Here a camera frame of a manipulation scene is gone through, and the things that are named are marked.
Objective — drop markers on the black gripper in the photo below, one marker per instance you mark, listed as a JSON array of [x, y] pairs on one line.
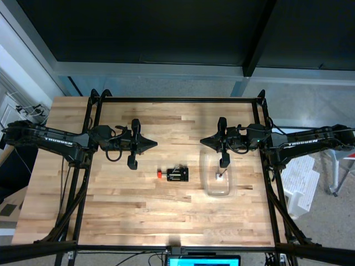
[[126, 141], [235, 141]]

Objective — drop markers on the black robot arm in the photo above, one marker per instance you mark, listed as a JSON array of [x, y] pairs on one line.
[[55, 140], [299, 144]]

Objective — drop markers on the white foam block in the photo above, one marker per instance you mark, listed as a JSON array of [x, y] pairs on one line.
[[222, 178]]

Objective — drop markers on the black clamp with red knob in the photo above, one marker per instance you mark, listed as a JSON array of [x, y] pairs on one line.
[[178, 176]]

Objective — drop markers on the clear plastic tub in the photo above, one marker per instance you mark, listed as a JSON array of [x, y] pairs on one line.
[[219, 191]]

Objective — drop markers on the blue laptop screen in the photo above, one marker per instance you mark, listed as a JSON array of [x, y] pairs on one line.
[[202, 261]]

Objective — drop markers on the white power strip with plugs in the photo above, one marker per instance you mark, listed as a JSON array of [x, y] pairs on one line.
[[27, 110]]

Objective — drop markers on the grey metal stand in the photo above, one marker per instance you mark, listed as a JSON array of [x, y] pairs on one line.
[[334, 177]]

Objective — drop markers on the red and white sign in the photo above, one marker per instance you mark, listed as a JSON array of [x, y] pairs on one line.
[[350, 158]]

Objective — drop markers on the cardboard box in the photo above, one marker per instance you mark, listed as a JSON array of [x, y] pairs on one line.
[[14, 199]]

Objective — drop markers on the black aluminium frame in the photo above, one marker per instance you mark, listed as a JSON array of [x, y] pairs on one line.
[[33, 249]]

